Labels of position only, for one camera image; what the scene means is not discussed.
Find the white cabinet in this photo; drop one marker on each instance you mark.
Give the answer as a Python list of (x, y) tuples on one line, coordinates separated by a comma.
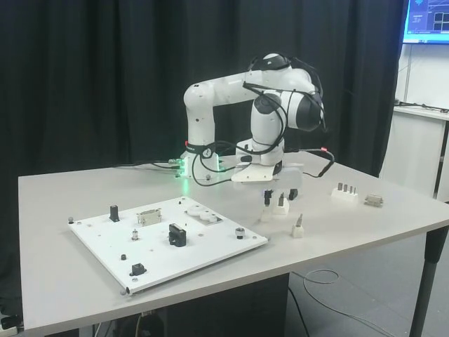
[(414, 151)]

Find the white peg holder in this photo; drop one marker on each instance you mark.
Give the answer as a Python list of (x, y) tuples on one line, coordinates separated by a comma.
[(344, 197)]

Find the black curtain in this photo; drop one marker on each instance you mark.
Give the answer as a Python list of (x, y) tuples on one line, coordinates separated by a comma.
[(105, 70)]

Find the grey multi-pin plug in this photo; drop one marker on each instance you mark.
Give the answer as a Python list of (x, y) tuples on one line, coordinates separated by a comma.
[(373, 201)]

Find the blue screen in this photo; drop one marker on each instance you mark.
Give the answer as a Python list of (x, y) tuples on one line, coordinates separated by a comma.
[(426, 21)]

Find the small white cube holder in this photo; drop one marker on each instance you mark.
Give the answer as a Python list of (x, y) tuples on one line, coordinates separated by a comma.
[(266, 215)]

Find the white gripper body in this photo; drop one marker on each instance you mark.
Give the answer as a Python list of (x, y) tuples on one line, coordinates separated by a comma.
[(291, 177)]

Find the white medium gear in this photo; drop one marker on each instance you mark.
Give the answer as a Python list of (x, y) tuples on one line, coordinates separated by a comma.
[(204, 215)]

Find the grey plug with clip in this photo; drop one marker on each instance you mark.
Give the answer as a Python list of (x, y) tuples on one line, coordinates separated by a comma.
[(300, 220), (281, 199)]

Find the white task board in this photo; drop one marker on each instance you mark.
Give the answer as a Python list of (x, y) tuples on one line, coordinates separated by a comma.
[(105, 245)]

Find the black box under table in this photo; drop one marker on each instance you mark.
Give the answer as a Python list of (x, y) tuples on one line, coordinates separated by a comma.
[(228, 309)]

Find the white plug holder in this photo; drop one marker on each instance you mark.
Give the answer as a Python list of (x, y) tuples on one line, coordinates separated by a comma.
[(297, 232), (281, 209)]

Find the metal BNC plug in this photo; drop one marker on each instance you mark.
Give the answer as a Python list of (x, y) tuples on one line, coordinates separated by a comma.
[(134, 234)]

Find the flat white mounting plate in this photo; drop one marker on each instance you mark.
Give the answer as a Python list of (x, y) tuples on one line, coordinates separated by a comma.
[(252, 175)]

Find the white small gear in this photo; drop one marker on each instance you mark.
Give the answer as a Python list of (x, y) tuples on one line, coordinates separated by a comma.
[(212, 219)]

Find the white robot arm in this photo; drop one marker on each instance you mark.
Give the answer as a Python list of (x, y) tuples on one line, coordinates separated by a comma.
[(224, 91)]

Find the black table leg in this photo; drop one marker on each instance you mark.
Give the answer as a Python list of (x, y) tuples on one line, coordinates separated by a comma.
[(426, 281)]

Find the white large gear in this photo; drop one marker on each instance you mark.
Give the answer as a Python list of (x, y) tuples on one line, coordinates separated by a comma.
[(194, 211)]

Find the black USB plug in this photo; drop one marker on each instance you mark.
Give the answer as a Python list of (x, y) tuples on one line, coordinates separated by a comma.
[(268, 203)]

